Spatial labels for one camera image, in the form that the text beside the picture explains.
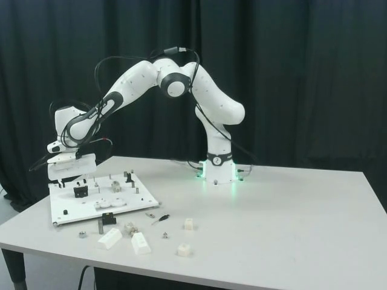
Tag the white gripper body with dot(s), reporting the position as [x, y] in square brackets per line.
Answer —
[71, 169]

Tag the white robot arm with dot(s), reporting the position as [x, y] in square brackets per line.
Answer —
[136, 81]

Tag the dark metal peg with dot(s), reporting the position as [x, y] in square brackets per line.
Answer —
[99, 227]

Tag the white holder with square holes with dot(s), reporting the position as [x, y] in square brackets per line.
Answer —
[109, 239]

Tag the white peg holder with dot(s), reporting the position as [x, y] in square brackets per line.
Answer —
[141, 242]

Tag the white small gear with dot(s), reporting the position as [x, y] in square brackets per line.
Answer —
[97, 206]

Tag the white task board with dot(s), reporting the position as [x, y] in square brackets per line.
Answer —
[90, 208]

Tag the white medium gear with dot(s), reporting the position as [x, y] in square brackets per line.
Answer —
[105, 204]

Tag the white large gear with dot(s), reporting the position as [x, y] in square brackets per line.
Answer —
[118, 203]

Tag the black D-SUB plug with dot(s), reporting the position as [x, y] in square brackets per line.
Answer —
[109, 218]

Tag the silver metal hex nut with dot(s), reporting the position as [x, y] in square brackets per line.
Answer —
[82, 234]

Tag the beige waterproof plug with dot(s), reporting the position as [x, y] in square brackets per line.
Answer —
[130, 228]

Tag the black Ethernet plug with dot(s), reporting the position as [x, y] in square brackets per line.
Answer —
[163, 217]

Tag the small metal BNC plug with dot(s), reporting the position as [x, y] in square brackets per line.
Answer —
[164, 235]

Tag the grey table leg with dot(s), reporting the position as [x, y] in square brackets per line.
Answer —
[13, 269]

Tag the small white cube holder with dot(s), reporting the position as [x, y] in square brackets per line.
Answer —
[188, 223]
[183, 250]

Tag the black curtain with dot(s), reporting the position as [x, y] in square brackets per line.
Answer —
[287, 75]

